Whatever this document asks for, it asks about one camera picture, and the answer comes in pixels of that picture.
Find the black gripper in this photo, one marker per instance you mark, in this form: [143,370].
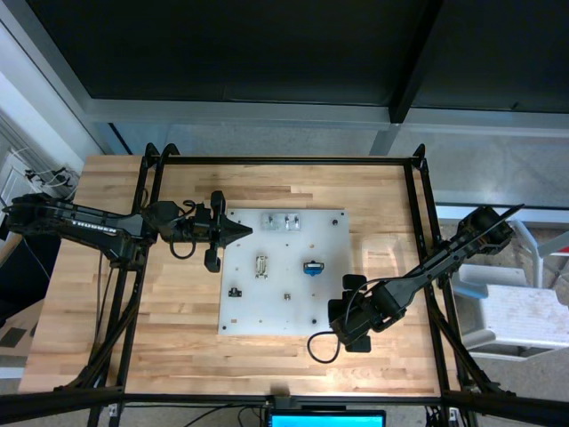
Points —
[216,231]
[358,311]

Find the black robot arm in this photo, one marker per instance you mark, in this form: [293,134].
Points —
[444,262]
[89,224]

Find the beige connector housing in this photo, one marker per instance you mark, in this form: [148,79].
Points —
[262,267]

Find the clear block with posts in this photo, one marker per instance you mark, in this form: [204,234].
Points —
[283,222]

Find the white board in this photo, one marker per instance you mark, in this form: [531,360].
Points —
[275,320]

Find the clear plastic tub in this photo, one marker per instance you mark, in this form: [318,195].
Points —
[380,249]

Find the blue laptop screen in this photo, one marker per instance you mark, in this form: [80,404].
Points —
[326,420]

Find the white step stool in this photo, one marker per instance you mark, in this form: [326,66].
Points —
[520,316]

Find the blue connector mount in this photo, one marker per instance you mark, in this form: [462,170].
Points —
[314,273]

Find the black table frame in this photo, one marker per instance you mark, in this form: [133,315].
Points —
[284,161]

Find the white chair frame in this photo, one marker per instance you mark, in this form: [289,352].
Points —
[533,240]

